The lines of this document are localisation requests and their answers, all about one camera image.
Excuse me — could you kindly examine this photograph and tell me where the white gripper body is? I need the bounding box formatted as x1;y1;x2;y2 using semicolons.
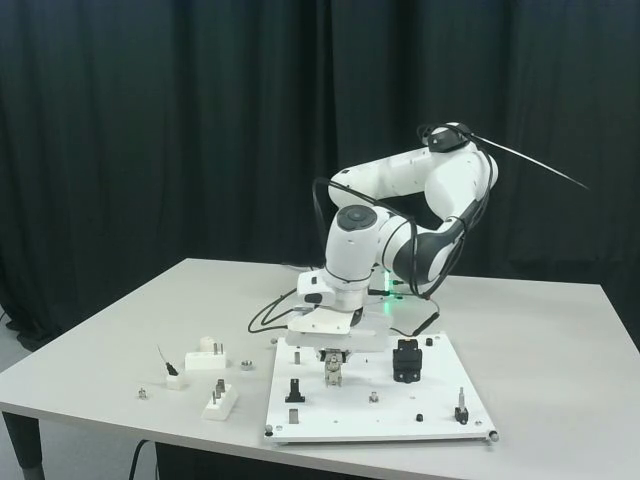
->
283;318;390;356

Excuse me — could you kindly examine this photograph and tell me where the white mounting plate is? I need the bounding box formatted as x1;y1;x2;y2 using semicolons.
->
287;308;353;335

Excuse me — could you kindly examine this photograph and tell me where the black D-SUB plug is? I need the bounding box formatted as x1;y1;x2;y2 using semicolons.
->
391;338;425;385

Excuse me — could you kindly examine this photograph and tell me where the white task board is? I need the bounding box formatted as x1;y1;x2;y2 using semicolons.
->
263;332;500;445

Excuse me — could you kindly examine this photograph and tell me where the white square peg holder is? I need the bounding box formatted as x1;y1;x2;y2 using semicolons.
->
201;387;239;421

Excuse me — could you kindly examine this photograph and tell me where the white round peg holder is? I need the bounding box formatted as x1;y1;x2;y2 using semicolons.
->
184;350;229;372

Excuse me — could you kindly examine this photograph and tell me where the black Ethernet plug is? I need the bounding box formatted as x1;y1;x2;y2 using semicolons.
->
156;344;180;380

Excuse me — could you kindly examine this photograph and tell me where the black control cabinet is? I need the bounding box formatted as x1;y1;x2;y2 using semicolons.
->
154;442;274;480

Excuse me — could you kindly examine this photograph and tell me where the black curtain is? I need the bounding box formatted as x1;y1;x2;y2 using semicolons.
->
0;0;640;346

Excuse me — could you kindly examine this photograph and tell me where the black table leg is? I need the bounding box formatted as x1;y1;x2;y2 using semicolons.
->
2;412;44;480

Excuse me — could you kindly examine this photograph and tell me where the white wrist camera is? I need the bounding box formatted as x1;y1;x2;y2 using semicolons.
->
295;272;337;307

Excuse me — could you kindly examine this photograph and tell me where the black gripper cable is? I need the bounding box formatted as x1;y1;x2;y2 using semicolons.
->
245;292;302;339

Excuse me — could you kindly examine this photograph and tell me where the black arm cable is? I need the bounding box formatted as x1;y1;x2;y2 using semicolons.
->
310;121;495;301

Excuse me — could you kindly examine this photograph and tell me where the black floor cable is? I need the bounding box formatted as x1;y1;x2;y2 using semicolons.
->
130;438;154;480

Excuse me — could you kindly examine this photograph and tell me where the black cable tie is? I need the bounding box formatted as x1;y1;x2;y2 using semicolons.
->
469;130;590;190

